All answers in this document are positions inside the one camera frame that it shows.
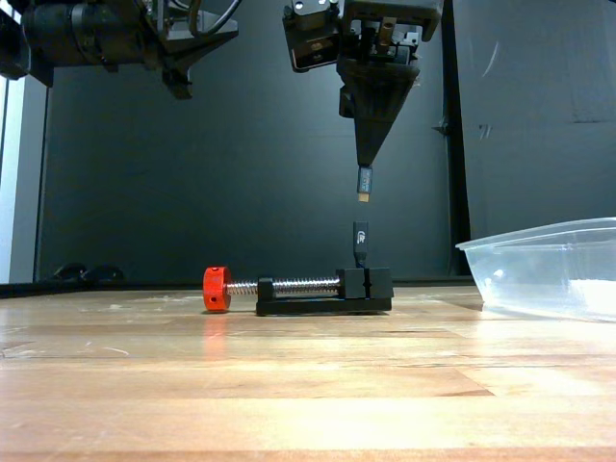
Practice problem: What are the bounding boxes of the black USB-C cable connector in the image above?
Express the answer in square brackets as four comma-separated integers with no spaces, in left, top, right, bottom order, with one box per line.
[356,165,374,204]

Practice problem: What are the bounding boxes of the black USB-C socket adapter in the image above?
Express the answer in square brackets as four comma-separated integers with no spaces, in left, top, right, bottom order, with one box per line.
[353,220,371,269]

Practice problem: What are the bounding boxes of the black vise with red knob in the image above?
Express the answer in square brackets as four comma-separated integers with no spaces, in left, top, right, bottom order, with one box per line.
[201,265,394,318]

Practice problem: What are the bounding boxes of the clear plastic tub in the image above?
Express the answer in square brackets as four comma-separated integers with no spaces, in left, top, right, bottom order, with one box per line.
[454,216,616,323]

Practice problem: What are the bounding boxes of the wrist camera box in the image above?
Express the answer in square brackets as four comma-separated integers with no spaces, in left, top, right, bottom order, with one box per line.
[288,34,342,74]

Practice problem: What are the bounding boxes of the black wall post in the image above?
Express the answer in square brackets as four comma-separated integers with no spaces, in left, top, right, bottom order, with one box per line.
[432,0,472,283]

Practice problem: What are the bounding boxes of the black metal frame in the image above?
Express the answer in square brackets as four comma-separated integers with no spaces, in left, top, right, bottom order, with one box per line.
[0,262,482,299]

